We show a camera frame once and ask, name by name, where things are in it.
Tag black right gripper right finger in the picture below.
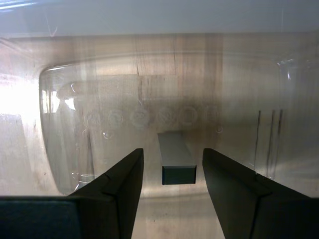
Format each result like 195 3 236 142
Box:
202 148 319 239

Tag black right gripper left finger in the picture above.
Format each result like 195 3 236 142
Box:
0 148 145 239

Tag grey metal bar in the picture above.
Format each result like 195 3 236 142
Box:
157 131 197 185

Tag clear plastic tub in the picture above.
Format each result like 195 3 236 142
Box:
0 0 319 239

